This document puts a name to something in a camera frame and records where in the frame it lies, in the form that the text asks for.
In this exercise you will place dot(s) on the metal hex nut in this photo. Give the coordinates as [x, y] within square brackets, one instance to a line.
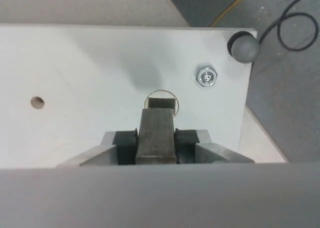
[207, 75]

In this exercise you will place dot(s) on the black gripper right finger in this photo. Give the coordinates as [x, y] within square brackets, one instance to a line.
[186, 144]

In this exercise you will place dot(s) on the white task board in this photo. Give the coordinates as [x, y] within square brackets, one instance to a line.
[87, 75]

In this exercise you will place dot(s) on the metal square peg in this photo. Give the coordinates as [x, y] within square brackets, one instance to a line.
[156, 138]

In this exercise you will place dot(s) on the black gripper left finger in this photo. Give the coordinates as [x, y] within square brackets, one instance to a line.
[125, 144]

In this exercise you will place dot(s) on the grey rubber board foot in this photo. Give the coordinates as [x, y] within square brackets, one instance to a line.
[243, 48]

